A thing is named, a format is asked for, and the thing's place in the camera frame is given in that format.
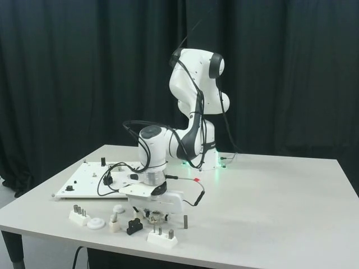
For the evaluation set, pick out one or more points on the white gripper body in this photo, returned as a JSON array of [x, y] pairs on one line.
[[174, 203]]

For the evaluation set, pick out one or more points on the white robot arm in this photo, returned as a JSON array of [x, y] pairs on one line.
[[193, 89]]

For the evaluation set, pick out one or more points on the small white plug holder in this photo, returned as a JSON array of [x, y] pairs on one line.
[[113, 226], [137, 216]]

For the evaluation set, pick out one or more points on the black D-SUB plug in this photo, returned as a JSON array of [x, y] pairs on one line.
[[134, 227]]

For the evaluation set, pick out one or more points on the wide metal square peg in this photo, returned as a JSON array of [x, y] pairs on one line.
[[171, 234]]

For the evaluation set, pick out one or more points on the tall metal square peg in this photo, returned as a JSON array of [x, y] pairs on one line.
[[186, 222]]

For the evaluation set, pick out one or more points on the white peg holder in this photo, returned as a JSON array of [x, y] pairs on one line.
[[80, 220], [161, 241]]

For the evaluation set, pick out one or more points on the clear Ethernet plug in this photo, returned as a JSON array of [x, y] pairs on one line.
[[114, 217]]

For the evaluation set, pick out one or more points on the white large gear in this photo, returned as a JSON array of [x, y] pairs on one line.
[[96, 223]]

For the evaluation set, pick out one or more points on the black connector block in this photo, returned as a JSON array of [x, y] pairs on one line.
[[107, 180]]

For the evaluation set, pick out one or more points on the black upright connector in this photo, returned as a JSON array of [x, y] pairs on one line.
[[103, 161]]

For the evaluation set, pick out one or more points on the white task board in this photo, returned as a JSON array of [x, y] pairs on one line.
[[81, 182]]

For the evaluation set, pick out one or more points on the black table leg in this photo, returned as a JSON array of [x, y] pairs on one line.
[[12, 249]]

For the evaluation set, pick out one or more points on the black curtain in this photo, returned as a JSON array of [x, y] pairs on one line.
[[84, 70]]

